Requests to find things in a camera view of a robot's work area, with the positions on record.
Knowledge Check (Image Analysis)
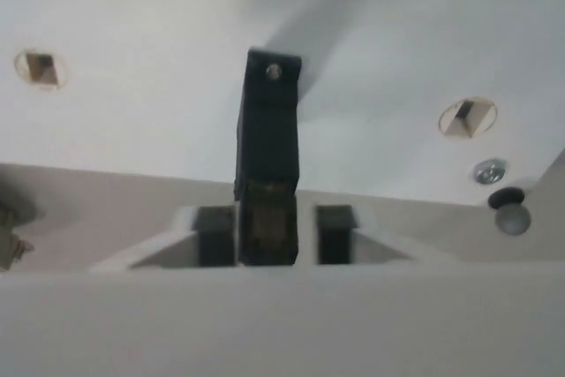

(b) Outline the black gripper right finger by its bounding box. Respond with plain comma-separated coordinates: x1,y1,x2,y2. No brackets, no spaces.
313,203,420,266

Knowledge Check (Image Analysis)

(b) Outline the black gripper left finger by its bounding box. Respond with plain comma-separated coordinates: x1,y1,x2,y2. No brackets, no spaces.
89,204,238,273

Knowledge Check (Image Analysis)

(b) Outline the black USB plug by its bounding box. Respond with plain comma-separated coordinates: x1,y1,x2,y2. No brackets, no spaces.
237,178,300,267

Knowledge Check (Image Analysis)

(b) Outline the white task board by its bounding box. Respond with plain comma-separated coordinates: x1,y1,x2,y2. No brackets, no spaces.
0,0,565,237

